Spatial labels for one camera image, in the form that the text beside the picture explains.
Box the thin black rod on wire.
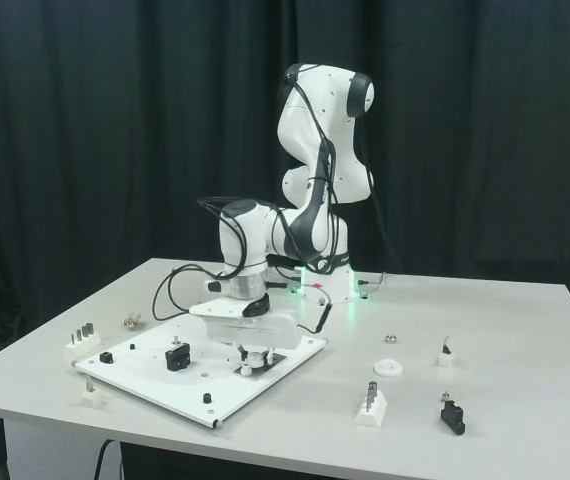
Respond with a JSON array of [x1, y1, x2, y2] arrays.
[[294, 282, 334, 334]]

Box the black D-SUB plug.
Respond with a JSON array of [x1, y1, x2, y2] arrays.
[[439, 391, 468, 436]]

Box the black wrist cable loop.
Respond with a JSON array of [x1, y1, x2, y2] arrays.
[[151, 266, 227, 324]]

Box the white sloped peg holder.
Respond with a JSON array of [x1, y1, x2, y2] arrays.
[[353, 394, 388, 429]]

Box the white three-peg holder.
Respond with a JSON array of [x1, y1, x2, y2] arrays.
[[66, 331, 103, 359]]

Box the black cable under table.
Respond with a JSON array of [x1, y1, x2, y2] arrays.
[[96, 438, 119, 480]]

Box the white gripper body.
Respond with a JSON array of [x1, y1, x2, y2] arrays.
[[201, 309, 301, 350]]

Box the white large gear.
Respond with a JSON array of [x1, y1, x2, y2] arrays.
[[372, 358, 406, 378]]

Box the white task board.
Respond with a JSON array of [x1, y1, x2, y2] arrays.
[[73, 319, 328, 430]]

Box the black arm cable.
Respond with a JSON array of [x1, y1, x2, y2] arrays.
[[196, 68, 399, 281]]

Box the black curtains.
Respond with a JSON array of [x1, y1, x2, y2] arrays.
[[0, 0, 570, 361]]

